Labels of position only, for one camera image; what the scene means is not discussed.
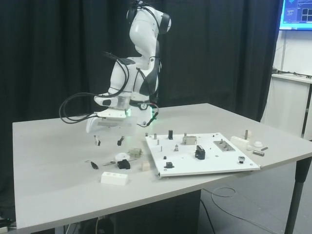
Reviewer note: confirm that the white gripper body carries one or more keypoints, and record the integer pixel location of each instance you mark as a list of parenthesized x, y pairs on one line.
[(109, 129)]

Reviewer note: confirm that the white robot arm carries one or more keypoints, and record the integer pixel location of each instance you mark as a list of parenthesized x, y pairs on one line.
[(141, 29)]

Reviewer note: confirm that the large white peg holder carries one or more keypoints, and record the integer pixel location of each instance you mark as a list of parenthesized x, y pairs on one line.
[(114, 180)]

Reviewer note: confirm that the long white peg holder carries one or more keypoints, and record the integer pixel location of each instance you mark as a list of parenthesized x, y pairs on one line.
[(237, 142)]

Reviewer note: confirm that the dark metal square peg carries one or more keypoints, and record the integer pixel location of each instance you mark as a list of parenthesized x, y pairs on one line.
[(246, 134)]

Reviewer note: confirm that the metal round peg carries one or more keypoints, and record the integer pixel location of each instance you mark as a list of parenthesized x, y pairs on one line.
[(258, 153)]

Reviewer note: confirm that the white large gear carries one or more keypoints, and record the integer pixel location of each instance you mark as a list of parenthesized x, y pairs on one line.
[(121, 156)]

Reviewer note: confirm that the flat white mounting plate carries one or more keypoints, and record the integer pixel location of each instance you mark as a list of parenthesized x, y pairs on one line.
[(109, 115)]

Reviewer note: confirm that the black D-SUB plug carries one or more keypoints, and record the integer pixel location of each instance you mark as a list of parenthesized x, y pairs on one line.
[(123, 165)]

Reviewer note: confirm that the small flat metal piece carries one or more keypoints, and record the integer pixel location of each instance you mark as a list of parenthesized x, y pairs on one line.
[(109, 163)]

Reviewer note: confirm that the small white cube holder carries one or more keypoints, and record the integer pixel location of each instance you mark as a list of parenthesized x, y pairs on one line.
[(145, 167)]

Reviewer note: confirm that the metal BNC plug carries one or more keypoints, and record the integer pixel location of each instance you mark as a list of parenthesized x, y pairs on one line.
[(176, 147)]

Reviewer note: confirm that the white task board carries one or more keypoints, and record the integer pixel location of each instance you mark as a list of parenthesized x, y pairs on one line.
[(185, 156)]

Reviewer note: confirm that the black cabinet under table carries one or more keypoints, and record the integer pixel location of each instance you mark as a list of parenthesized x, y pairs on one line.
[(158, 214)]

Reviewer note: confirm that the black curtains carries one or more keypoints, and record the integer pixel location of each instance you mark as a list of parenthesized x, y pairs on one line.
[(48, 48)]

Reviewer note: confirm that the white medium gear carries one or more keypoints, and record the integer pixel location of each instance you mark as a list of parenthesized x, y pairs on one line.
[(257, 144)]

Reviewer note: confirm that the grey flat metal piece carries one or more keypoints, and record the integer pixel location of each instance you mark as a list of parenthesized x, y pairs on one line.
[(264, 147)]

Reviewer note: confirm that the white cabinet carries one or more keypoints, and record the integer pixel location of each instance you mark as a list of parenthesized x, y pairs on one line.
[(287, 104)]

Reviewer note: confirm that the dark grey table leg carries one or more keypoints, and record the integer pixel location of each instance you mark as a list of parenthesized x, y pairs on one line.
[(295, 202)]

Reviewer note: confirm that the blue screen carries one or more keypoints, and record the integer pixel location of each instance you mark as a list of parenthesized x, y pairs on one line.
[(297, 14)]

